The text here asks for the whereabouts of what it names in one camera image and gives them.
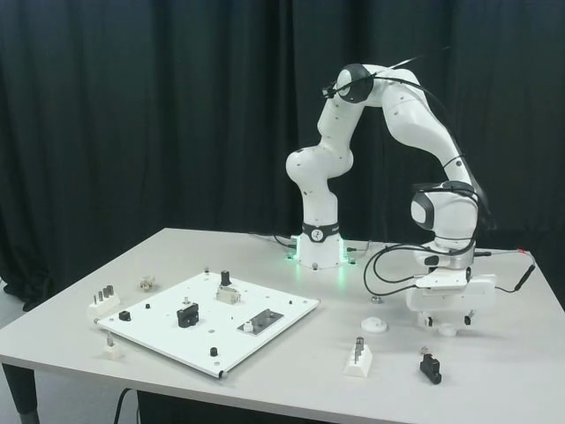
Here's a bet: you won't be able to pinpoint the black control cabinet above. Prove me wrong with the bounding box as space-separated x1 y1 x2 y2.
136 390 355 424

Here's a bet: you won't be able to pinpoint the white cable tie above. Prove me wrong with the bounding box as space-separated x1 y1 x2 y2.
370 45 453 79

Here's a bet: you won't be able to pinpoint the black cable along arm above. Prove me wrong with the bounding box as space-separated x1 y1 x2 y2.
320 65 498 231

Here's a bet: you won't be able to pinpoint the white round peg holder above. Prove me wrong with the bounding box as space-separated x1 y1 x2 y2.
343 351 373 379

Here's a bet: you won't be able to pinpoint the dark grey table leg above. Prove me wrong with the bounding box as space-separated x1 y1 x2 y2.
0 361 37 424

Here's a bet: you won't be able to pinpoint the white square peg holder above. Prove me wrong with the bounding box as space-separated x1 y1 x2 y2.
89 294 122 311

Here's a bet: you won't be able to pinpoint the black rod on wire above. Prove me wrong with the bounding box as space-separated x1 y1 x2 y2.
474 248 538 293

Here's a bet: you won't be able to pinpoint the black base cable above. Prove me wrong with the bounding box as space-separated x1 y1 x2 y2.
246 230 302 249

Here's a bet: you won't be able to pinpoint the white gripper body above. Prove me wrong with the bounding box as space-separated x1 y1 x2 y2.
405 273 499 316

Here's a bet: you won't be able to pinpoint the white large gear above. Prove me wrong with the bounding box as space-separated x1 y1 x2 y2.
360 316 390 337

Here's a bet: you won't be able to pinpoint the black power cable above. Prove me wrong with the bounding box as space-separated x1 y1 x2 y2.
115 387 139 424

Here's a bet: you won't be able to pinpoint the black curtains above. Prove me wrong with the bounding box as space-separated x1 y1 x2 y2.
0 0 565 302

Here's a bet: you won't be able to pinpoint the black looped wrist cable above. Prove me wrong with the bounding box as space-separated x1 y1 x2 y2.
361 245 443 296

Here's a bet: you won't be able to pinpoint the black D-SUB plug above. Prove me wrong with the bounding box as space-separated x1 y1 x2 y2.
418 352 443 378

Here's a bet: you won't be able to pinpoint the white task board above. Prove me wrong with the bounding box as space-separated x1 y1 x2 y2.
90 266 321 380

